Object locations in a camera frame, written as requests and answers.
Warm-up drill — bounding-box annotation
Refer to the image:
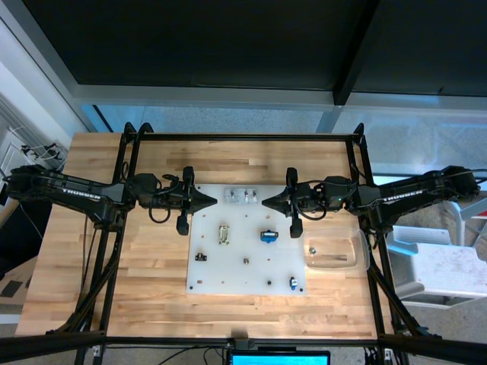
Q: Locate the white plastic stool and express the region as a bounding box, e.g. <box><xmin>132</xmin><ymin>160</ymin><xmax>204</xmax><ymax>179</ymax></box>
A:
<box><xmin>387</xmin><ymin>224</ymin><xmax>487</xmax><ymax>308</ymax></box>

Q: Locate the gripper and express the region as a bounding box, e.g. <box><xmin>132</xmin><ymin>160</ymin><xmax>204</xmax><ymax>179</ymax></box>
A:
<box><xmin>261</xmin><ymin>167</ymin><xmax>325</xmax><ymax>239</ymax></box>
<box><xmin>154</xmin><ymin>166</ymin><xmax>219</xmax><ymax>236</ymax></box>

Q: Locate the white plastic board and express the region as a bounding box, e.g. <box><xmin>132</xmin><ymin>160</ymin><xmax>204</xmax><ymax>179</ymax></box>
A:
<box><xmin>185</xmin><ymin>183</ymin><xmax>307</xmax><ymax>296</ymax></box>

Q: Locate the black table-level camera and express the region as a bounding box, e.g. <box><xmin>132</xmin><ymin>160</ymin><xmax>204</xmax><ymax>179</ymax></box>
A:
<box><xmin>232</xmin><ymin>331</ymin><xmax>252</xmax><ymax>351</ymax></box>

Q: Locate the black aluminium frame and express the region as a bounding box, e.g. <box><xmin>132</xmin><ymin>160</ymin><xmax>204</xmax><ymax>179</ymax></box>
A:
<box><xmin>0</xmin><ymin>121</ymin><xmax>487</xmax><ymax>365</ymax></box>

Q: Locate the grey metal chair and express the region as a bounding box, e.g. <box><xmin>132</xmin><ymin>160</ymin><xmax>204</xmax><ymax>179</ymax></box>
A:
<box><xmin>441</xmin><ymin>197</ymin><xmax>487</xmax><ymax>246</ymax></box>

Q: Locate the blue laptop screen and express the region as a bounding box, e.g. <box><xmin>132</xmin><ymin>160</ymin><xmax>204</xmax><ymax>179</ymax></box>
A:
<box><xmin>227</xmin><ymin>350</ymin><xmax>331</xmax><ymax>365</ymax></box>

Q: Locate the black and white cable bundle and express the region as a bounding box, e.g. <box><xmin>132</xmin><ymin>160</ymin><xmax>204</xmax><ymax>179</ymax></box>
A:
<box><xmin>19</xmin><ymin>142</ymin><xmax>65</xmax><ymax>164</ymax></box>

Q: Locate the clear acrylic block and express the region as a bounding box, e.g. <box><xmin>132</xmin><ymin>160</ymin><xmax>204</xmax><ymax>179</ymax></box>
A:
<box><xmin>224</xmin><ymin>187</ymin><xmax>259</xmax><ymax>207</ymax></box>

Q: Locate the black wall pillar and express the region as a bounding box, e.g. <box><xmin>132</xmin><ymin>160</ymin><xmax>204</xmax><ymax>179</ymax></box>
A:
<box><xmin>333</xmin><ymin>0</ymin><xmax>381</xmax><ymax>106</ymax></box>

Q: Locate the clear plastic tub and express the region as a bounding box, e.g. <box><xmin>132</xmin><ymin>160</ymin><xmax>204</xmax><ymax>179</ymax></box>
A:
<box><xmin>302</xmin><ymin>227</ymin><xmax>371</xmax><ymax>273</ymax></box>

